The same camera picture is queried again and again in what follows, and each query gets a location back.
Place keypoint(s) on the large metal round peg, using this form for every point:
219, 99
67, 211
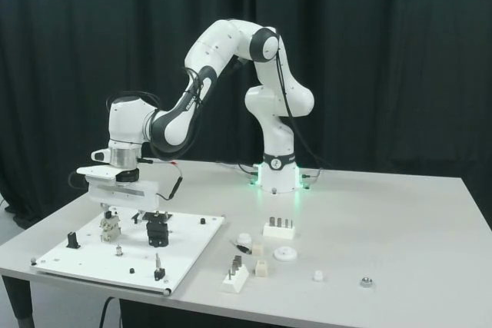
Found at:
272, 222

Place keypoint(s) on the black table leg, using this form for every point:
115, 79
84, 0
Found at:
17, 301

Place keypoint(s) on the large metal square peg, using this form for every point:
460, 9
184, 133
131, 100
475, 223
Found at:
238, 261

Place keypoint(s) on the small white plug holder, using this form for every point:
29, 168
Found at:
261, 268
258, 248

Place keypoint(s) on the white task board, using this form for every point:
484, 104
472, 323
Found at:
115, 266

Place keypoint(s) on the white large gear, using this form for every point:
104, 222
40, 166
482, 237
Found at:
285, 254

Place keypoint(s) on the white square peg holder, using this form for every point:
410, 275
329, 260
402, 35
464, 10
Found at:
233, 282

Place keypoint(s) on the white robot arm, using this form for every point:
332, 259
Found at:
276, 132

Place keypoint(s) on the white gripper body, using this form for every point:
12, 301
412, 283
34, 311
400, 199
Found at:
123, 194

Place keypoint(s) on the white small gear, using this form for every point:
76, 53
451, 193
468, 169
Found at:
317, 275

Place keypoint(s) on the beige metal waterproof plug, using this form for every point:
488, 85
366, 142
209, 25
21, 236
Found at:
110, 225

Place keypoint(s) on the slim metal plug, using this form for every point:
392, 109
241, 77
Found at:
157, 260

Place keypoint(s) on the white medium gear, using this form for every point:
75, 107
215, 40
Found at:
243, 239

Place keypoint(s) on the black curtain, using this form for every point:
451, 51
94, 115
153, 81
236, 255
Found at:
384, 36

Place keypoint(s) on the medium metal square peg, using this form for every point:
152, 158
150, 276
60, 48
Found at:
233, 268

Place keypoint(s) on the white round peg holder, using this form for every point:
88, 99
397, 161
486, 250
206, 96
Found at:
279, 232

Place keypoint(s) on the metal BNC plug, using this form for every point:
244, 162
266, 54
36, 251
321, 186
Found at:
119, 249

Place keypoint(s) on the black D-SUB plug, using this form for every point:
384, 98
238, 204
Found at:
157, 232

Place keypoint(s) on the small metal nut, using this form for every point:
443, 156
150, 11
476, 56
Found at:
364, 282

